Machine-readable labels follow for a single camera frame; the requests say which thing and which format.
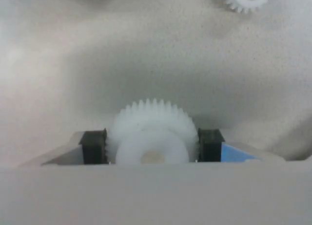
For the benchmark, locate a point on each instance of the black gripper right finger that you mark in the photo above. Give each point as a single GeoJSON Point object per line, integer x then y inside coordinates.
{"type": "Point", "coordinates": [210, 147]}

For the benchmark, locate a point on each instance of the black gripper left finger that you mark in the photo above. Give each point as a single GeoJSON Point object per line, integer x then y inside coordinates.
{"type": "Point", "coordinates": [92, 147]}

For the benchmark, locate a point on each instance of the white medium gear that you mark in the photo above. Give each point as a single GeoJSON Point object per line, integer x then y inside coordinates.
{"type": "Point", "coordinates": [152, 135]}

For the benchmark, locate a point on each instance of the white small gear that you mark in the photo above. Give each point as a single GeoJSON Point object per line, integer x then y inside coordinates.
{"type": "Point", "coordinates": [246, 1]}

